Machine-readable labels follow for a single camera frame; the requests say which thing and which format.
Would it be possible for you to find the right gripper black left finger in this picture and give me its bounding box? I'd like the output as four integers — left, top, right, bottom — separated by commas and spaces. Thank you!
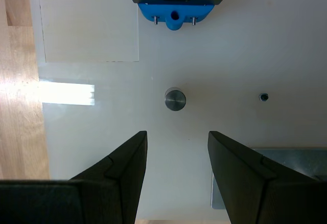
67, 131, 148, 224

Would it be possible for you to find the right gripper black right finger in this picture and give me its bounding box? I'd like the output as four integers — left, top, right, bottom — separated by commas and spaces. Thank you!
207, 131, 291, 224

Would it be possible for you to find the short steel cylinder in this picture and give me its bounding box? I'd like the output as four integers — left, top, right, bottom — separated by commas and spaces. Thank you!
164, 86, 187, 112

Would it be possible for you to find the white taskboard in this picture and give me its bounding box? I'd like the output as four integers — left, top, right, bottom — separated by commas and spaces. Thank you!
27, 0, 327, 221

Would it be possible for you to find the grey metal peg holder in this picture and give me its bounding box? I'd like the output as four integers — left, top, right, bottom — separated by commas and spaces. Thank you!
211, 146, 327, 210

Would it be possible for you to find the blue round connector mount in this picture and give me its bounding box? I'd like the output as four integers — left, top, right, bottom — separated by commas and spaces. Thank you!
137, 3, 215, 32

